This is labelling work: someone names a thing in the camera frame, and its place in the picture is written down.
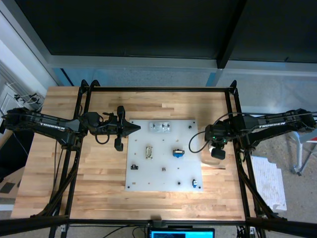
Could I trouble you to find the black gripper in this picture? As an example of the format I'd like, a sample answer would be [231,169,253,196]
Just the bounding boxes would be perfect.
[211,147,226,161]
[106,106,141,151]

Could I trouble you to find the clear plastic tub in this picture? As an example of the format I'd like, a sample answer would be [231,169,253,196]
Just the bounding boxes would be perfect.
[201,147,223,167]

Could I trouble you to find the aluminium block with pins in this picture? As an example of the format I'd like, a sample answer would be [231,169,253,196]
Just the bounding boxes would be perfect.
[148,121,171,133]

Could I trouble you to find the white task board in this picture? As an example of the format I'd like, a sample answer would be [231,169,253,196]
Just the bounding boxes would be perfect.
[124,119,204,192]

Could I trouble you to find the white styrofoam sheet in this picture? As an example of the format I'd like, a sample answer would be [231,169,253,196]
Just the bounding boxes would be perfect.
[250,155,287,211]

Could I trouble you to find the laptop screen with blue edge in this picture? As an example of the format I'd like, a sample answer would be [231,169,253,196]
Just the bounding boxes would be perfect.
[148,228,215,238]

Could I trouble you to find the white power strip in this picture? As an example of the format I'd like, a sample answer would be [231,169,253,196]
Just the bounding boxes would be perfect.
[13,93,44,110]

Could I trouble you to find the brown cardboard box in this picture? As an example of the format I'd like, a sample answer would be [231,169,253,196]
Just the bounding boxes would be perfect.
[0,166,25,211]

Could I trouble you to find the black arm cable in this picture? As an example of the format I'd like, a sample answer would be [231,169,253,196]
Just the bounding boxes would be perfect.
[189,113,246,154]
[95,132,111,145]

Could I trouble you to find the black metal frame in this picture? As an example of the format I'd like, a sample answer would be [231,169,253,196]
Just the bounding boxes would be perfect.
[0,79,317,238]

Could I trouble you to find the grey metal chair frame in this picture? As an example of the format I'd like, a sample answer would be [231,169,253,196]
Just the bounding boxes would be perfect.
[288,131,317,177]

